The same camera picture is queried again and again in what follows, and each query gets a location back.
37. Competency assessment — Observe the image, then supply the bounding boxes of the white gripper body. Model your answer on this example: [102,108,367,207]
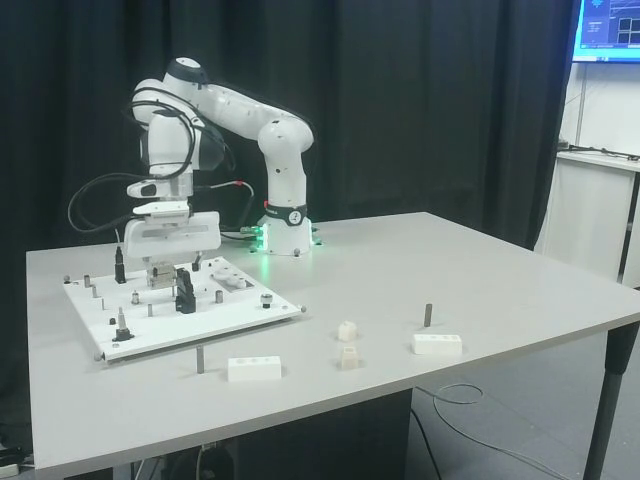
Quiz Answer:
[123,210,222,261]

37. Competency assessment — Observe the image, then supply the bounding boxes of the white long peg holder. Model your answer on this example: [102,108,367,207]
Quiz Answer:
[227,355,283,383]
[412,333,462,357]

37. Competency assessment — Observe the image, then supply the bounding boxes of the black D-SUB plug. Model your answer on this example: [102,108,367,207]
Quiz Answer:
[174,267,195,316]

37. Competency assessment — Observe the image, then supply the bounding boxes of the white task board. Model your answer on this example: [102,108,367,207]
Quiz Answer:
[62,254,308,364]

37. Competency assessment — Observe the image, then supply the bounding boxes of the black waterproof plug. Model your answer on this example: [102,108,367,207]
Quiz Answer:
[113,311,134,344]

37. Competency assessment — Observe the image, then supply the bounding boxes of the black curtains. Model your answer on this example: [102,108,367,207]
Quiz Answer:
[0,0,584,254]

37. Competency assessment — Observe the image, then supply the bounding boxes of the white cabinet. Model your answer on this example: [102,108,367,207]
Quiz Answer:
[536,148,640,290]

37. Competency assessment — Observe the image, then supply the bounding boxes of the black table leg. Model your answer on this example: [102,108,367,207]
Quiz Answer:
[583,319,640,480]

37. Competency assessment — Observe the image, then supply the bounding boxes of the blue screen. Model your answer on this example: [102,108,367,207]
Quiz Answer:
[571,0,640,64]

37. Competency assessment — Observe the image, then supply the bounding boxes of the thin black rod on wire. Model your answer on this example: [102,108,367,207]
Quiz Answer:
[112,227,127,285]

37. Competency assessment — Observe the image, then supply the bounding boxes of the grey cable with red tag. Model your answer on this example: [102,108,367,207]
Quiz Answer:
[192,180,257,214]

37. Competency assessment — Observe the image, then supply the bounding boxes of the black looping cable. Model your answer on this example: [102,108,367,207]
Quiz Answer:
[68,174,151,233]

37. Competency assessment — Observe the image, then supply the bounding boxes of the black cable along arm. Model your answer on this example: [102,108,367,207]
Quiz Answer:
[128,99,237,177]

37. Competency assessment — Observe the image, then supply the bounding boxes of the grey floor cable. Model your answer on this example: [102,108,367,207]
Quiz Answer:
[413,383,594,480]

